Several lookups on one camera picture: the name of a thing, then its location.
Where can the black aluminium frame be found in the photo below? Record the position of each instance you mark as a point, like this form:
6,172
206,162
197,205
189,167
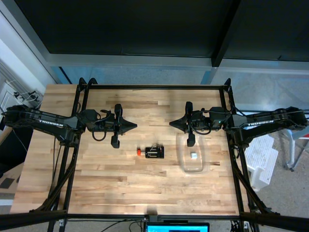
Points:
154,87

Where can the black bulky case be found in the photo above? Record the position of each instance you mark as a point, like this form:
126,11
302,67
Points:
12,149

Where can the grey metal chair frame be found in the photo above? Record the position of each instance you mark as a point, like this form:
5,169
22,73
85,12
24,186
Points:
292,149

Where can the black vertical post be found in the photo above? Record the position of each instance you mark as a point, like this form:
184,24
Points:
224,43

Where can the clear plastic tub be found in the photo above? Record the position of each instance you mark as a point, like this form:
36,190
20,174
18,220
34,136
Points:
193,169

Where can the white foam packing piece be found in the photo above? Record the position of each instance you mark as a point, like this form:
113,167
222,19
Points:
260,164

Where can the brown cardboard box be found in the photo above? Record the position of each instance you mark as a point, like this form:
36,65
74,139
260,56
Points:
14,169

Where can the black vise with red knob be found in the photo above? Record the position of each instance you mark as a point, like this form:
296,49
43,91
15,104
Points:
148,155

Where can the small black camera mount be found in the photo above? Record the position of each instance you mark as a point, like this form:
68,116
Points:
152,218

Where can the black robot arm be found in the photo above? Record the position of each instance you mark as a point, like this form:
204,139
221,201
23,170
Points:
258,123
50,122

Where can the laptop with blue screen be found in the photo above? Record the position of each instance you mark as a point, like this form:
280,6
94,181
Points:
176,228

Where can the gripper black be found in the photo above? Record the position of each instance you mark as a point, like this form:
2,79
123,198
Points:
117,125
189,123

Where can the red and white object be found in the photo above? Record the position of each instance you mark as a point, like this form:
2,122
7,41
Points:
305,135

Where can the black flat pad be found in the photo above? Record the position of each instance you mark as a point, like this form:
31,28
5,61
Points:
6,183

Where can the white foam block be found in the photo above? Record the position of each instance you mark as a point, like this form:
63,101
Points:
193,155

